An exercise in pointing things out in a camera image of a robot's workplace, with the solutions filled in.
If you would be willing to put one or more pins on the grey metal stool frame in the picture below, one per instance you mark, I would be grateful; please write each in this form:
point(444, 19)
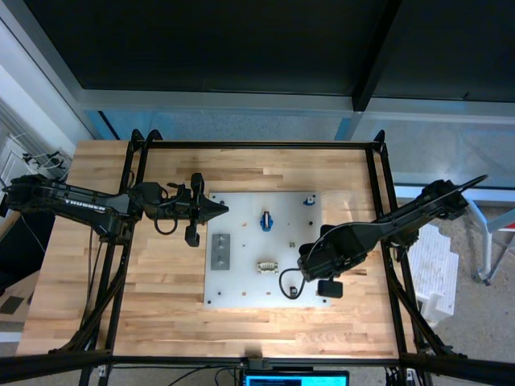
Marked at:
point(486, 249)

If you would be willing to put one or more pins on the blue and white socket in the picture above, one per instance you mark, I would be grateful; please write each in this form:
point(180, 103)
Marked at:
point(310, 200)

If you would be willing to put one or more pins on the grey metal bar plate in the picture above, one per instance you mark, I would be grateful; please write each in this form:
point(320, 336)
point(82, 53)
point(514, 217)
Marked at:
point(215, 251)

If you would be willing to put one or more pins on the white taskboard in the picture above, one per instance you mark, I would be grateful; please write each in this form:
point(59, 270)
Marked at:
point(241, 281)

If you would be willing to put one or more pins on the clear plastic tub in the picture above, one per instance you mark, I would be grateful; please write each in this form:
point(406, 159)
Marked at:
point(336, 205)

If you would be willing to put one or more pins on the beige connector housing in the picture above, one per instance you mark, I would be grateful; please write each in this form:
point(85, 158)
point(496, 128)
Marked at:
point(267, 268)

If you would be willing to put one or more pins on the black table camera mount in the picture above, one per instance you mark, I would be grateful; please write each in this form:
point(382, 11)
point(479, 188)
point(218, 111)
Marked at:
point(255, 362)

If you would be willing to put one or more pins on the blue laptop screen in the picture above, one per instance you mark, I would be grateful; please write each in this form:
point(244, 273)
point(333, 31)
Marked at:
point(293, 380)

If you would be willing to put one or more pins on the blue clamp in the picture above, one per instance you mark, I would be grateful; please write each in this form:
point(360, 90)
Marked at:
point(266, 222)

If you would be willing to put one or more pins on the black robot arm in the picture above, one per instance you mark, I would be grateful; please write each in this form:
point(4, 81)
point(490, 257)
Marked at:
point(80, 203)
point(382, 225)

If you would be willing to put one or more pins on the black partition post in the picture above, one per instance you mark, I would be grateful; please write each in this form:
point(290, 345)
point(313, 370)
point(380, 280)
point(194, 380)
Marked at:
point(374, 60)

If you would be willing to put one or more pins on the black aluminium frame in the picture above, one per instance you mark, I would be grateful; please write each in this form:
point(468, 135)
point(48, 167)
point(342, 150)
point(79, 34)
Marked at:
point(257, 144)

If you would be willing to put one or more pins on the black block holder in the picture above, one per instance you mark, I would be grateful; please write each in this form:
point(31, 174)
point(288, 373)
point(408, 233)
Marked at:
point(293, 291)

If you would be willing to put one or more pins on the white foam block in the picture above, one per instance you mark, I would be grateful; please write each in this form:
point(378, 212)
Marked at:
point(434, 261)

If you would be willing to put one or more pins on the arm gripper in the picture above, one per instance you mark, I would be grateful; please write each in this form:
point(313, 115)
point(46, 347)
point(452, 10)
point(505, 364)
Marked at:
point(330, 289)
point(193, 209)

